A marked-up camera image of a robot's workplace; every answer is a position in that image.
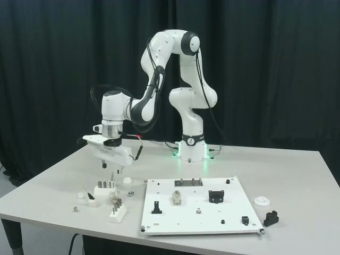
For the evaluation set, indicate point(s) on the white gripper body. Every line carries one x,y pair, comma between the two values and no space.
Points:
111,154

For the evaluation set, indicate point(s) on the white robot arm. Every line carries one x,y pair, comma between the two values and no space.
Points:
191,106

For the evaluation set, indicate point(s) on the white large gear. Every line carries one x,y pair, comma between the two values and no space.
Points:
130,181

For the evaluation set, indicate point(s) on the thick metal peg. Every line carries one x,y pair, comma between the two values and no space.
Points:
100,184
111,183
105,184

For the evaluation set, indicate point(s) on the flat white mounting plate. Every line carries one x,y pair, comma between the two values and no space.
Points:
93,138

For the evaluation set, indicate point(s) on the thin black rod red tag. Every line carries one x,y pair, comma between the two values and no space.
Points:
138,150

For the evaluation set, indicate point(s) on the white thick peg holder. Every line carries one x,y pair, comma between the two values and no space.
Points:
105,191

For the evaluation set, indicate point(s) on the grey waterproof plug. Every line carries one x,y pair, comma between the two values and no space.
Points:
116,201

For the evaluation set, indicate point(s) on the black USB plug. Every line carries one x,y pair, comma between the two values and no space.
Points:
90,197

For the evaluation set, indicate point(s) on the white small gear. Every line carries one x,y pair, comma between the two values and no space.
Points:
80,195

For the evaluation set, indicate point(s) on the white USB plug holder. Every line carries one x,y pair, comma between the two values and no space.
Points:
93,203

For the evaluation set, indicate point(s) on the white thin peg holder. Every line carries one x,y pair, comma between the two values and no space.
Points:
117,216

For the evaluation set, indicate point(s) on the white task board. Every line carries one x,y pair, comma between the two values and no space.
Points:
202,212

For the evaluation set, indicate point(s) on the black curtain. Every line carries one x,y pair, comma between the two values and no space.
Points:
53,66

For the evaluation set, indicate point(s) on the black table leg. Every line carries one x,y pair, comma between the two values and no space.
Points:
10,236

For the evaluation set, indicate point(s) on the white medium gear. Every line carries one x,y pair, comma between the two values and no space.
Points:
262,201

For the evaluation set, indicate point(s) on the black D-SUB plug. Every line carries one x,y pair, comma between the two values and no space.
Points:
271,218

